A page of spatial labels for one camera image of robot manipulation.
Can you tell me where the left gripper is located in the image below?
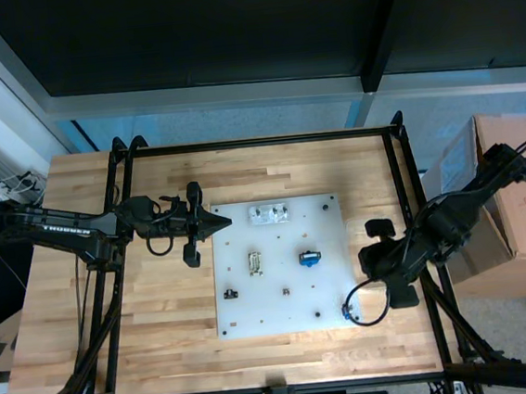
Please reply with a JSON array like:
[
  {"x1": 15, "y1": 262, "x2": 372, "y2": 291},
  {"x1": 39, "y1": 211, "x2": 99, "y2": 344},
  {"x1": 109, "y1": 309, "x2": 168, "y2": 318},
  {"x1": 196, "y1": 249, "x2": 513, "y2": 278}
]
[{"x1": 175, "y1": 177, "x2": 237, "y2": 269}]

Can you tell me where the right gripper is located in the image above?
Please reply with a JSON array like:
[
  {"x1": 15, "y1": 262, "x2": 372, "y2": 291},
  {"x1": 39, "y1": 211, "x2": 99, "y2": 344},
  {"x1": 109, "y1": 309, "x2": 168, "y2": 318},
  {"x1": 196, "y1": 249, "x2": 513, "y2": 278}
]
[{"x1": 362, "y1": 213, "x2": 423, "y2": 312}]

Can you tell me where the white task board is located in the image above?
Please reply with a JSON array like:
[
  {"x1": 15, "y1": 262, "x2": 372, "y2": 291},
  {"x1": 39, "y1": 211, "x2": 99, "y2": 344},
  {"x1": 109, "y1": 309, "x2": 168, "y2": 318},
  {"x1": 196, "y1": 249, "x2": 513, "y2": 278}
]
[{"x1": 204, "y1": 190, "x2": 366, "y2": 341}]

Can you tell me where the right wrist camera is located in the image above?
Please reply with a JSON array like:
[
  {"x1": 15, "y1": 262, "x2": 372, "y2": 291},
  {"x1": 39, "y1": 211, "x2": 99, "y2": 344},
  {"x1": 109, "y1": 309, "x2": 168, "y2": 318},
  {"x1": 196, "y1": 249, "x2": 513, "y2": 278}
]
[{"x1": 357, "y1": 242, "x2": 391, "y2": 283}]

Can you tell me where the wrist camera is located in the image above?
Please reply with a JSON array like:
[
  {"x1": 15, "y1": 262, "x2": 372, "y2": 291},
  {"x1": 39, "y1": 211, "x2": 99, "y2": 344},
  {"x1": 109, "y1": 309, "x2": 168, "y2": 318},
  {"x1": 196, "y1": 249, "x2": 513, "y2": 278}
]
[
  {"x1": 157, "y1": 192, "x2": 189, "y2": 222},
  {"x1": 357, "y1": 242, "x2": 391, "y2": 283}
]

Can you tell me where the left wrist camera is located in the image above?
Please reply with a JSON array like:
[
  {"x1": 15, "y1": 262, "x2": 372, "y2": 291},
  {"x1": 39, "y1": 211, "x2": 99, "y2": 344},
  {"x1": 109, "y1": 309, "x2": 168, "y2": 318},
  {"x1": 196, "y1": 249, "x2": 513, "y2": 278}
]
[{"x1": 157, "y1": 192, "x2": 189, "y2": 222}]

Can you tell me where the thin dark cable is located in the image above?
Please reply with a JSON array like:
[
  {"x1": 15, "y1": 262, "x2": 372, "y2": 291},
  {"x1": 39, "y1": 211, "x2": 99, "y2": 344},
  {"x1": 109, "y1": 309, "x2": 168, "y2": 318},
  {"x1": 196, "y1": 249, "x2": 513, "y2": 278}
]
[{"x1": 343, "y1": 277, "x2": 395, "y2": 329}]

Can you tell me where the black frame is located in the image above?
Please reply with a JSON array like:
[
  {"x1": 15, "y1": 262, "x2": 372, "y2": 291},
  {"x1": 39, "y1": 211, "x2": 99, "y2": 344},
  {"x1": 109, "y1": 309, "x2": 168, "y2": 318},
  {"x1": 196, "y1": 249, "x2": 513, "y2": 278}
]
[{"x1": 0, "y1": 96, "x2": 526, "y2": 394}]

